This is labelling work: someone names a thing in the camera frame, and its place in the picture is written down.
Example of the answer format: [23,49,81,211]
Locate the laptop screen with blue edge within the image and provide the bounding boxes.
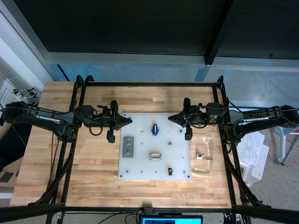
[139,215,203,224]

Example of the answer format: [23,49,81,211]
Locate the white taskboard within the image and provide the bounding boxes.
[118,112,192,181]

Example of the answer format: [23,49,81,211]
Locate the clear plastic tub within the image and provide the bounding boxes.
[190,134,214,175]

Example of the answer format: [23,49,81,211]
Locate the grey metal chair leg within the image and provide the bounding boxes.
[275,127,299,167]

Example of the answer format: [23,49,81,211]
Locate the grey plate with screws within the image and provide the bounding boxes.
[121,136,135,158]

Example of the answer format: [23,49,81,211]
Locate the brown cardboard box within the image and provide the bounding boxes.
[0,156,24,187]

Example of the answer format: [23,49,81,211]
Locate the small black camera mount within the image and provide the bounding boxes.
[142,202,154,215]

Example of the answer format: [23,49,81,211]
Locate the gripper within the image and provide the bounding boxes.
[168,98,208,141]
[93,100,133,143]

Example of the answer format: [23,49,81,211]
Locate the power strip with plugs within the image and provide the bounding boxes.
[11,86,42,103]

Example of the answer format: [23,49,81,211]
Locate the white styrofoam block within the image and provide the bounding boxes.
[235,133,270,187]

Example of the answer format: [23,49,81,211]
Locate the black aluminium frame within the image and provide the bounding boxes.
[0,74,299,224]

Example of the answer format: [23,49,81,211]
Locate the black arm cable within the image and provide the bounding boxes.
[186,105,210,128]
[88,123,105,137]

